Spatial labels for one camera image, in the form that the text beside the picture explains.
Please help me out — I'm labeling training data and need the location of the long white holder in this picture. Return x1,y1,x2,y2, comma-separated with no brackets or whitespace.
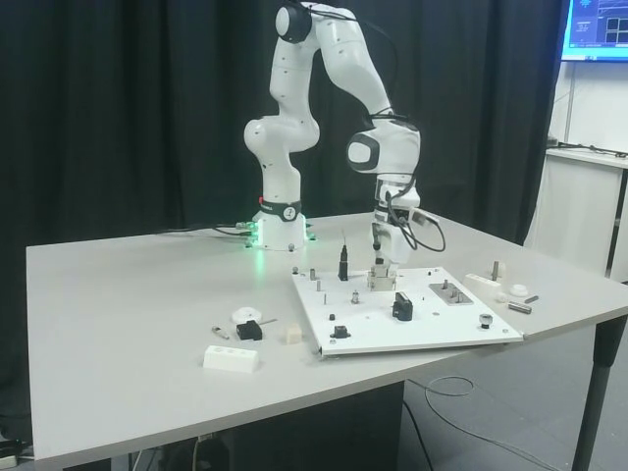
462,272,504,299

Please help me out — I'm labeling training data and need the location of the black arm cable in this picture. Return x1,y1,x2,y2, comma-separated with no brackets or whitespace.
303,2,423,129

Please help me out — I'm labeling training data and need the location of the white task board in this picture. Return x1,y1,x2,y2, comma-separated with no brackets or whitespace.
290,265,526,359

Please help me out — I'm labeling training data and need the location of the black table leg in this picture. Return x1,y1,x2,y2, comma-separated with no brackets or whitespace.
573,313,627,471

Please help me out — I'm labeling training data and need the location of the black slender plug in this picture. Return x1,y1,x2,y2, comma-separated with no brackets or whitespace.
337,230,351,284

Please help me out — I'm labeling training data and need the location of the white cabinet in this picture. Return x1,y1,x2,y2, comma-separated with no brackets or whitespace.
527,146,628,284

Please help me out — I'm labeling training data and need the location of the blue screen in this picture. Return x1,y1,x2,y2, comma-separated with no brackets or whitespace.
560,0,628,63

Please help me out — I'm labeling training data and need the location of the black base cable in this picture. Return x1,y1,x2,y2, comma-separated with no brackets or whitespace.
164,223,257,240

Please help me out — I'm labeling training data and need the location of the thin grey cable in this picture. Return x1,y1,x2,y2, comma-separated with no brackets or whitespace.
404,375,590,471

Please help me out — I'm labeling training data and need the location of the white large gear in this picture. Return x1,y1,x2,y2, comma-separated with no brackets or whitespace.
232,306,264,325

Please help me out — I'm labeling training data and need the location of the black D-SUB plug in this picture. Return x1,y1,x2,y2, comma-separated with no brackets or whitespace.
234,319,264,342

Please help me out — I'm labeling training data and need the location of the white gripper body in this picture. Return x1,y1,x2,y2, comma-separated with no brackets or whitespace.
370,218,412,266

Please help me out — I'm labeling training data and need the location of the white holder with three holes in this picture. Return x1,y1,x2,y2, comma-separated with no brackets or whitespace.
202,344,261,377

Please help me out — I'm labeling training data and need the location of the black curtain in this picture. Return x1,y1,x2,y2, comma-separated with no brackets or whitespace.
0,0,573,433

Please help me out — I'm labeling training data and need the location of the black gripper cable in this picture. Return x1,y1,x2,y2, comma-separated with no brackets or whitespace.
384,183,418,252

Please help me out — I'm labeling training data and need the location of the black under-table cabinet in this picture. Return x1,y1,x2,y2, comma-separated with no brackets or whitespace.
130,382,406,471

